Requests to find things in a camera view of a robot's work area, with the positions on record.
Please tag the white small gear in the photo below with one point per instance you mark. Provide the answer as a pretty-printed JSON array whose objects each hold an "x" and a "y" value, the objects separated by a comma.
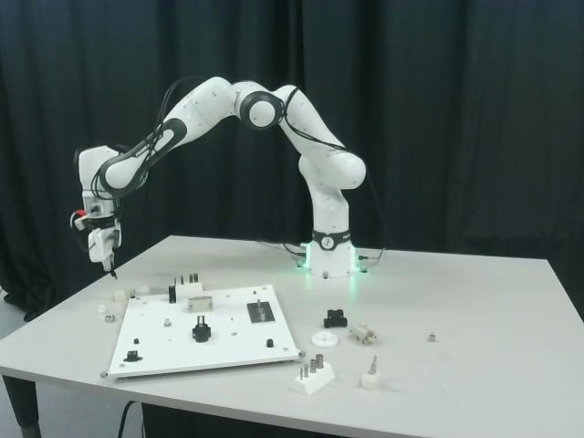
[{"x": 101, "y": 309}]

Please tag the black cabinet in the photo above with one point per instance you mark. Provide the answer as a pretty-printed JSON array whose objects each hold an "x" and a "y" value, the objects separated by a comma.
[{"x": 205, "y": 424}]

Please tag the thin metal round peg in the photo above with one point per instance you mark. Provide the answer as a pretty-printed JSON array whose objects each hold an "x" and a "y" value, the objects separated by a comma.
[{"x": 300, "y": 370}]

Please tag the beige waterproof plug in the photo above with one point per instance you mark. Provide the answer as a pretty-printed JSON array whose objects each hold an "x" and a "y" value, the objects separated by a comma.
[{"x": 362, "y": 333}]

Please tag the grey Ethernet plug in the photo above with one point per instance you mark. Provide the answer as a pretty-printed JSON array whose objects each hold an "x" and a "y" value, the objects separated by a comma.
[{"x": 373, "y": 365}]

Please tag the medium metal round peg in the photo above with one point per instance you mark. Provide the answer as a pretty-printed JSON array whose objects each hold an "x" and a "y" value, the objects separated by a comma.
[{"x": 313, "y": 366}]

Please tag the black table leg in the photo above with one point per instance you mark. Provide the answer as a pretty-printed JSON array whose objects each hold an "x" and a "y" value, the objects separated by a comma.
[{"x": 18, "y": 406}]

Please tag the large metal round peg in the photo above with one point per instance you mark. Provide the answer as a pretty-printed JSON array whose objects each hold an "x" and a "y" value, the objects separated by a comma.
[{"x": 321, "y": 360}]

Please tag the white round peg holder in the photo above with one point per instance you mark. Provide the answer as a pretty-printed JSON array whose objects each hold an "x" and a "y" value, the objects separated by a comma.
[{"x": 315, "y": 383}]

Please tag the white task board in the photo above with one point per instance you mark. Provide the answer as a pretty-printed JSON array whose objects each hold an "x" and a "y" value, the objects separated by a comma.
[{"x": 219, "y": 347}]

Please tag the black D-SUB plug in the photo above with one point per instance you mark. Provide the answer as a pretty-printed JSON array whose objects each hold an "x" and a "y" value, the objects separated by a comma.
[{"x": 334, "y": 319}]

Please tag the metal hex bolt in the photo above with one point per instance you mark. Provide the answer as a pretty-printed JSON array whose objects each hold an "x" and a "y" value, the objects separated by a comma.
[{"x": 108, "y": 317}]

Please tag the black curtains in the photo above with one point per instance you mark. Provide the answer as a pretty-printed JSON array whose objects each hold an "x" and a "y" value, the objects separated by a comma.
[{"x": 456, "y": 91}]

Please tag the white square peg holder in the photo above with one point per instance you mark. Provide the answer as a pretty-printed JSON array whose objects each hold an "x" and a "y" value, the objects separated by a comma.
[{"x": 191, "y": 289}]

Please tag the white large gear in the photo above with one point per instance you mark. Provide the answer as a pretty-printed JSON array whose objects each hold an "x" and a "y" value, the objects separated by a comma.
[{"x": 324, "y": 340}]

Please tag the cream empty plug holder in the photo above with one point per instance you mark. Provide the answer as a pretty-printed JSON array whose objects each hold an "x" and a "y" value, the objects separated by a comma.
[{"x": 120, "y": 296}]

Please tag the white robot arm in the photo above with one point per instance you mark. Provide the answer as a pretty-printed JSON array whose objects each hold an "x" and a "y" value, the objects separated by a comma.
[{"x": 319, "y": 159}]

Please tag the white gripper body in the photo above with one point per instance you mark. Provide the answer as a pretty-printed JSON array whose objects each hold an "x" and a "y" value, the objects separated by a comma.
[{"x": 98, "y": 246}]

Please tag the small white plug holder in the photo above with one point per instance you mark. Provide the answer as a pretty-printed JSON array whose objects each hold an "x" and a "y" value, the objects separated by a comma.
[{"x": 369, "y": 382}]

